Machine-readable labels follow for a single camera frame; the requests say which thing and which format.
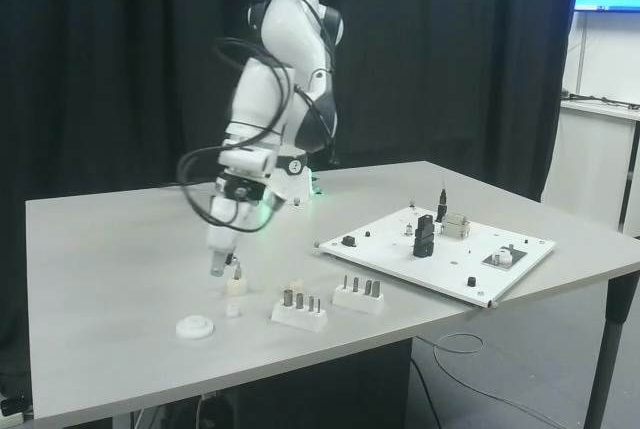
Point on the small white bolt holder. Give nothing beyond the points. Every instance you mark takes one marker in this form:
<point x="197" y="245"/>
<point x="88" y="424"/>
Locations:
<point x="237" y="287"/>

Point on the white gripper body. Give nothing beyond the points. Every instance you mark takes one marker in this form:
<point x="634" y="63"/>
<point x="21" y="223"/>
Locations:
<point x="225" y="224"/>

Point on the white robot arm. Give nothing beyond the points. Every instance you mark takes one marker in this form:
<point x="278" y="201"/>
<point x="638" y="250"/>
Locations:
<point x="295" y="49"/>

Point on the grey table leg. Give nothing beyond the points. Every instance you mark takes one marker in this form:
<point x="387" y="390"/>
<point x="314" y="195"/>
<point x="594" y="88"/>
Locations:
<point x="607" y="349"/>

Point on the small metal square peg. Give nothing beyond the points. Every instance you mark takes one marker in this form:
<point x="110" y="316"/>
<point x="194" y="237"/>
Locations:
<point x="356" y="285"/>

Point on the white medium gear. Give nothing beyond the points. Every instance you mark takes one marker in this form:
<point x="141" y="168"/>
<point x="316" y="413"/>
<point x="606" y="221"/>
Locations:
<point x="502" y="257"/>

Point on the white cabinet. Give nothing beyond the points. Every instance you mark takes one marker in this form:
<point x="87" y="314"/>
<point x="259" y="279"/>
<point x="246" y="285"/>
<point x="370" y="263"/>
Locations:
<point x="595" y="164"/>

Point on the large metal round peg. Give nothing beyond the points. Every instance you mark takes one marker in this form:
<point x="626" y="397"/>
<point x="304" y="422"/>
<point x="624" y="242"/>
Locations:
<point x="288" y="298"/>

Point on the white round peg holder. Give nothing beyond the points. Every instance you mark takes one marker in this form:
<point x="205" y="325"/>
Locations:
<point x="299" y="320"/>

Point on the black curtain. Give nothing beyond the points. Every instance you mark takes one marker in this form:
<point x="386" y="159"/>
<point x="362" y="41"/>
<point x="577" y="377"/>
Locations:
<point x="125" y="74"/>

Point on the white large gear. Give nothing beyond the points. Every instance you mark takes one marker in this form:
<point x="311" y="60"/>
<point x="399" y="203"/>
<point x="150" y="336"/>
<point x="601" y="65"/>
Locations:
<point x="195" y="329"/>

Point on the large metal square peg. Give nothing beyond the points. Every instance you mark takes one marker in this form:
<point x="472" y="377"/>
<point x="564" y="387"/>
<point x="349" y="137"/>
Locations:
<point x="377" y="289"/>

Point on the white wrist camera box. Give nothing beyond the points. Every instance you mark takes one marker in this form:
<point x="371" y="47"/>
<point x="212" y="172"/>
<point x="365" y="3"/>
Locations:
<point x="247" y="160"/>

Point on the black D-SUB plug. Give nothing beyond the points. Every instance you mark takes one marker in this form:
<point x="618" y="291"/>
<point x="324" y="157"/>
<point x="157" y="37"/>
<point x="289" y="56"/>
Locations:
<point x="424" y="236"/>

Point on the metal bolt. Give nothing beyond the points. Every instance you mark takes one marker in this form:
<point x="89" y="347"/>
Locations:
<point x="238" y="270"/>

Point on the white task board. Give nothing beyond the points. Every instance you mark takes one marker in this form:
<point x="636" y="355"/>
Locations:
<point x="390" y="259"/>

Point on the medium metal square peg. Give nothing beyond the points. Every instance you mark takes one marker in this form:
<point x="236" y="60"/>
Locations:
<point x="368" y="287"/>

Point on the white square peg holder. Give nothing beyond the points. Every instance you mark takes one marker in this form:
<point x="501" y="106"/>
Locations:
<point x="358" y="301"/>

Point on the medium metal round peg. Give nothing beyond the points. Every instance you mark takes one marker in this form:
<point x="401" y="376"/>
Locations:
<point x="300" y="301"/>

